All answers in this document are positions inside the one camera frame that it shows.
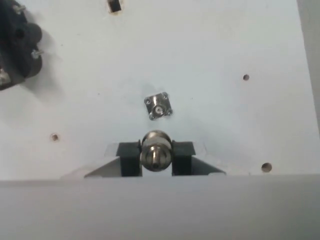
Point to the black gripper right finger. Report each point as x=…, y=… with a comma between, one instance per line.
x=182, y=160

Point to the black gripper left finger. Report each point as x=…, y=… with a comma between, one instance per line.
x=128, y=160

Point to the metal BNC plug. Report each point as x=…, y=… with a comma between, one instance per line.
x=156, y=147

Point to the white task board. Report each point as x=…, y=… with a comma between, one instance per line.
x=200, y=62

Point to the black D-SUB plug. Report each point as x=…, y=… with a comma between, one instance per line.
x=15, y=32

